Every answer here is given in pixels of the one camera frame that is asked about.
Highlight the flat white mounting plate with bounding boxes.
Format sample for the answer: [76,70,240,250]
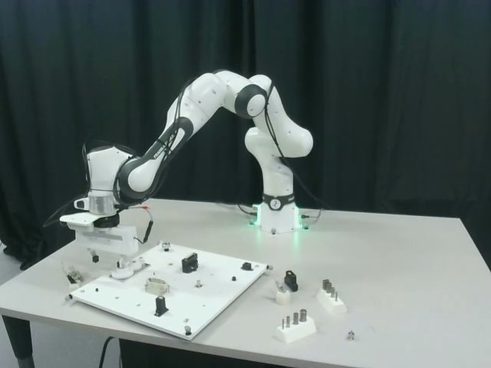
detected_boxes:
[60,213,101,225]

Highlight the silver wrist ring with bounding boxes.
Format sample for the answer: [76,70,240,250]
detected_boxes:
[87,194,115,215]

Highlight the white round peg holder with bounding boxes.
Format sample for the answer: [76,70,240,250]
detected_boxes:
[273,317,318,344]

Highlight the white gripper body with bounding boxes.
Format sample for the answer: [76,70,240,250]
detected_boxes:
[73,222,139,256]

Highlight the black table leg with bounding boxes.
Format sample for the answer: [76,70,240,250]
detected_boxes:
[2,314,31,368]

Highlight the white square peg holder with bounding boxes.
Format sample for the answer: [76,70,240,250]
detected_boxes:
[316,287,348,315]

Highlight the black floor cable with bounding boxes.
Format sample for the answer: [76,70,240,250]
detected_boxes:
[100,336,120,368]

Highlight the thin black rod red tag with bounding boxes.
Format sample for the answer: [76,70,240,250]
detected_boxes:
[140,206,155,245]

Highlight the black cabinet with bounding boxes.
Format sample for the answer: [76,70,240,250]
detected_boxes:
[119,339,250,368]

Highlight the black curtain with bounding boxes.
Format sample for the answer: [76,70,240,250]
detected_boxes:
[0,0,491,271]

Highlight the white task board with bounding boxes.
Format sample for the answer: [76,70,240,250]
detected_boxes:
[67,241,274,341]

